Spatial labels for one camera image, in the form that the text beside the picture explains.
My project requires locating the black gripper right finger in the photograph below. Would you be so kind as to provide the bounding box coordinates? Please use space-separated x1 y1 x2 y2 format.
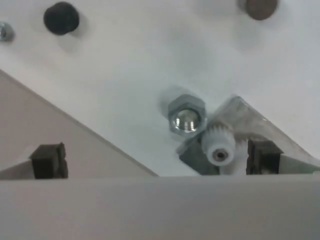
245 139 320 176

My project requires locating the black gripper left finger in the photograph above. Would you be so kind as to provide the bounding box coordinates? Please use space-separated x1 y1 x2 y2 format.
0 142 69 180

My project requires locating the metal hex bolt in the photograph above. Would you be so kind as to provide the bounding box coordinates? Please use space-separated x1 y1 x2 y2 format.
166 93 209 139

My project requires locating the white small gear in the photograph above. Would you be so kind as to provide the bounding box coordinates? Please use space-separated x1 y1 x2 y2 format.
201 123 248 176

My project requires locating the white task board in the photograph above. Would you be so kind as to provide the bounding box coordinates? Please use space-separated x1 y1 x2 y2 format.
0 0 320 177

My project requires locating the metal board corner nut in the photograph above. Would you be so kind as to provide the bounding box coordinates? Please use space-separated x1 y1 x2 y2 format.
0 21 15 42

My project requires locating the black round knob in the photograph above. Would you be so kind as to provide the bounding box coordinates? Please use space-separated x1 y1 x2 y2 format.
43 1 81 35

